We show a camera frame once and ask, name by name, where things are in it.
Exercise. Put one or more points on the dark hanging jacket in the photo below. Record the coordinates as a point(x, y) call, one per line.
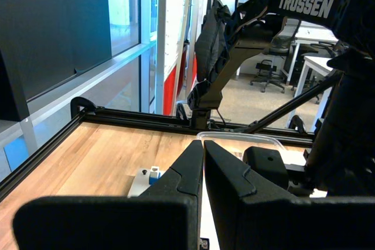
point(209, 42)

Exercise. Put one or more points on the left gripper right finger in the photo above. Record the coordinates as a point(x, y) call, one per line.
point(293, 226)

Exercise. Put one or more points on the black office chair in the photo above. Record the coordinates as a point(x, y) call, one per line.
point(268, 77)

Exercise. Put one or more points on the white desk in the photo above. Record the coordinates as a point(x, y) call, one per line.
point(316, 62)
point(316, 39)

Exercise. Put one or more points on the blue mount with white block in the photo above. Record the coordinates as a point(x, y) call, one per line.
point(154, 174)

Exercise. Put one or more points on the clear plastic tub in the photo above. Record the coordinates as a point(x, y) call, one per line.
point(222, 136)

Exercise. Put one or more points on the black wall post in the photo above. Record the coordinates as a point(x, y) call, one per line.
point(11, 100)

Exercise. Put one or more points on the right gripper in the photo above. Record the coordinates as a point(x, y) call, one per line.
point(345, 144)

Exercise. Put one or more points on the black aluminium table frame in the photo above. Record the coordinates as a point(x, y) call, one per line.
point(132, 116)

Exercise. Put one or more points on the silver window frame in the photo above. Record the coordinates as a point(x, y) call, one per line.
point(88, 80)

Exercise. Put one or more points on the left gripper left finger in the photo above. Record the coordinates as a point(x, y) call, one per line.
point(117, 223)

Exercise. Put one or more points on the red panel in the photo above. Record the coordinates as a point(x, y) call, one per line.
point(170, 92)

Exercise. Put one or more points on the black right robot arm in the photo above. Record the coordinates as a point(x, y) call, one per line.
point(304, 5)

